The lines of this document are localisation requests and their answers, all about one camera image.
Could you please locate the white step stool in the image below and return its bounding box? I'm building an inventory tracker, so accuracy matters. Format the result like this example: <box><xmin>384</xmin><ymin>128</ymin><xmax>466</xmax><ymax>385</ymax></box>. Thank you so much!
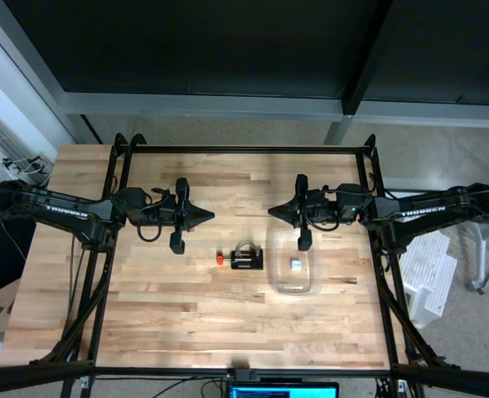
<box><xmin>397</xmin><ymin>230</ymin><xmax>453</xmax><ymax>329</ymax></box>

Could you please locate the black metal frame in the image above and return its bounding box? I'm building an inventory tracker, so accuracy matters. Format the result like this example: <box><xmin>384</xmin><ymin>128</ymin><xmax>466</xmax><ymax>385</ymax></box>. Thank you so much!
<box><xmin>0</xmin><ymin>132</ymin><xmax>489</xmax><ymax>398</ymax></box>

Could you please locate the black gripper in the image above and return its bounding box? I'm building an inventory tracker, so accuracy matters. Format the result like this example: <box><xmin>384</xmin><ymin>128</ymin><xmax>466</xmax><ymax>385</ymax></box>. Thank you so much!
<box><xmin>159</xmin><ymin>177</ymin><xmax>215</xmax><ymax>255</ymax></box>
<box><xmin>268</xmin><ymin>173</ymin><xmax>339</xmax><ymax>253</ymax></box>

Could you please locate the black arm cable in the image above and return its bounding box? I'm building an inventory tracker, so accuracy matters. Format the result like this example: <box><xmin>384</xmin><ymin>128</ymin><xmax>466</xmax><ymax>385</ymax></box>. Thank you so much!
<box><xmin>137</xmin><ymin>225</ymin><xmax>162</xmax><ymax>243</ymax></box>
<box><xmin>306</xmin><ymin>185</ymin><xmax>341</xmax><ymax>201</ymax></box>

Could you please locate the small black camera mount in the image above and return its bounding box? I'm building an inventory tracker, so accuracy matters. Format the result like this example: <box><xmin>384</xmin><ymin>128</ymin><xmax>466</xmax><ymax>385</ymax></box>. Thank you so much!
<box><xmin>227</xmin><ymin>361</ymin><xmax>254</xmax><ymax>381</ymax></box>

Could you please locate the clear plastic tub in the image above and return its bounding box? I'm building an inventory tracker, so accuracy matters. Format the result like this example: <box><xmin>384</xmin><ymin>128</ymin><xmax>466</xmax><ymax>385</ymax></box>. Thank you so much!
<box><xmin>267</xmin><ymin>226</ymin><xmax>322</xmax><ymax>298</ymax></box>

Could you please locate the blue laptop screen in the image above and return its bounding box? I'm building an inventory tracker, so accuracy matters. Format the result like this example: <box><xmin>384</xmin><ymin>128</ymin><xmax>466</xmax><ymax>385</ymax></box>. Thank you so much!
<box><xmin>227</xmin><ymin>381</ymin><xmax>340</xmax><ymax>398</ymax></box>

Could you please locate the chair with metal legs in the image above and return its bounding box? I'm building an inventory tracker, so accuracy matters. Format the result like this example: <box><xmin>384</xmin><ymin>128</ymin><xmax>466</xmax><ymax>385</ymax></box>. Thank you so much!
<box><xmin>459</xmin><ymin>213</ymin><xmax>489</xmax><ymax>296</ymax></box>

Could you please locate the cable bundle with plugs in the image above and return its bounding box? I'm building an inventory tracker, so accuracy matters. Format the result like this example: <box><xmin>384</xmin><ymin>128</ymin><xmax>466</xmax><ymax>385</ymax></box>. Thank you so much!
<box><xmin>0</xmin><ymin>153</ymin><xmax>50</xmax><ymax>184</ymax></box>

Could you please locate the black mini vise red knob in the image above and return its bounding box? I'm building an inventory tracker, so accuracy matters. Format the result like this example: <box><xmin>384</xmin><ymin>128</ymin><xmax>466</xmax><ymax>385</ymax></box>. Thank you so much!
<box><xmin>216</xmin><ymin>247</ymin><xmax>265</xmax><ymax>272</ymax></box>

